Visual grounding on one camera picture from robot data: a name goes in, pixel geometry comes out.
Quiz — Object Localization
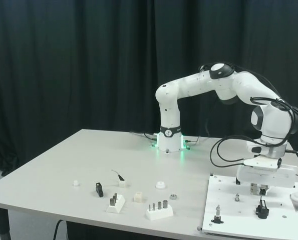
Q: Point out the black camera cable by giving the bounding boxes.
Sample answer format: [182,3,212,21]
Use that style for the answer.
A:
[210,134,254,168]

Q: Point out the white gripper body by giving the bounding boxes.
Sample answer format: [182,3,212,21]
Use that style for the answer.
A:
[236,164,296,189]

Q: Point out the black D-SUB plug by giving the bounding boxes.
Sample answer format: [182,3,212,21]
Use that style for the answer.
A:
[95,182,104,198]

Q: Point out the black floor cable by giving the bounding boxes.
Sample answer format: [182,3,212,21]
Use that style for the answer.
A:
[54,219,64,240]

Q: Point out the white task board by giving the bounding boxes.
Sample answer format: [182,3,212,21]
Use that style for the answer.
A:
[200,172,298,236]

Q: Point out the black curtain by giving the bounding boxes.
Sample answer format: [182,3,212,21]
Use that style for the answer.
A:
[0,0,298,177]

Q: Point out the black base cable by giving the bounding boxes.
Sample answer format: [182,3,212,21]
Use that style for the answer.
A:
[185,136,202,146]
[130,131,157,141]

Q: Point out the white peg holder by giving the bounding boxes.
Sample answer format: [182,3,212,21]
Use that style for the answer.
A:
[106,194,126,214]
[145,206,174,221]

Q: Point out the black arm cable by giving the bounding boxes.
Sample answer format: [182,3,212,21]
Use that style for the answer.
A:
[200,62,298,133]

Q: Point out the black plug with thin cable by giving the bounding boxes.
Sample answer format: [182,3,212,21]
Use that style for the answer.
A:
[111,169,126,181]

